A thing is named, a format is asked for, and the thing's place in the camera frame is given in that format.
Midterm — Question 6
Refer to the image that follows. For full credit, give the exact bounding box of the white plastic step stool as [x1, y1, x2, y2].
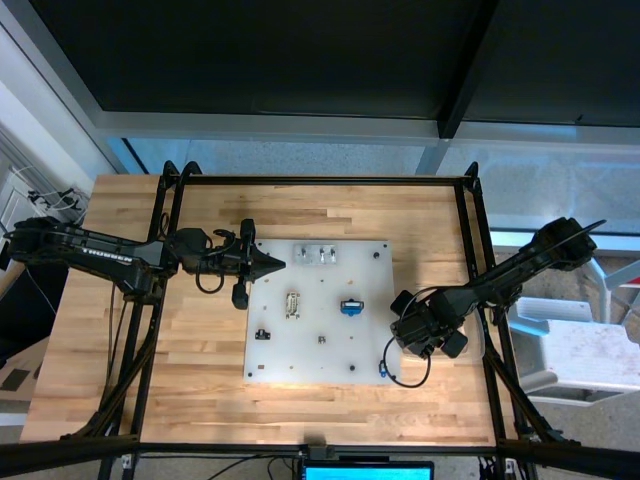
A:
[507, 295, 640, 407]

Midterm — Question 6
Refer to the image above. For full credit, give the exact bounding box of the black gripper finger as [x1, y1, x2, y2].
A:
[254, 243, 287, 265]
[254, 263, 287, 285]

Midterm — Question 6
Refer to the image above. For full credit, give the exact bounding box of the silver block with three screws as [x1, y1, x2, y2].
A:
[292, 243, 337, 266]

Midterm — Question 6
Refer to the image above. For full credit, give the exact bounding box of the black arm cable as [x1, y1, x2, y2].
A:
[194, 249, 225, 295]
[379, 333, 434, 389]

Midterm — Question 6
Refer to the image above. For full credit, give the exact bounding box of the black backdrop post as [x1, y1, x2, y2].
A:
[437, 0, 501, 140]

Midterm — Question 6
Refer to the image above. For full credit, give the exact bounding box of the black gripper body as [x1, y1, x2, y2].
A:
[389, 290, 470, 360]
[208, 218, 259, 311]

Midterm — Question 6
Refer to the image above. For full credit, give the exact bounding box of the black table-level camera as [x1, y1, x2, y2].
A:
[305, 433, 335, 461]

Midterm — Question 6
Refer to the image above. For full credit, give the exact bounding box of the grey metal chair frame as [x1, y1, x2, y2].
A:
[589, 254, 640, 326]

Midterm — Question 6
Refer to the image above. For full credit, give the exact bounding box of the clear plastic tub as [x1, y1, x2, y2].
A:
[399, 301, 485, 362]

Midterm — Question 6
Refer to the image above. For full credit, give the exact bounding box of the black metal frame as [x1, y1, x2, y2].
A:
[0, 159, 640, 480]

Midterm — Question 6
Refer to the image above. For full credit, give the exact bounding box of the brown cardboard box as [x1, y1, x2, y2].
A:
[0, 335, 51, 401]

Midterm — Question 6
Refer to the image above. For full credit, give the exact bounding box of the white plastic board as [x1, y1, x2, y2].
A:
[243, 238, 404, 385]

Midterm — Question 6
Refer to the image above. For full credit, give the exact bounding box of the blue laptop screen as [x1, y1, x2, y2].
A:
[298, 459, 435, 480]

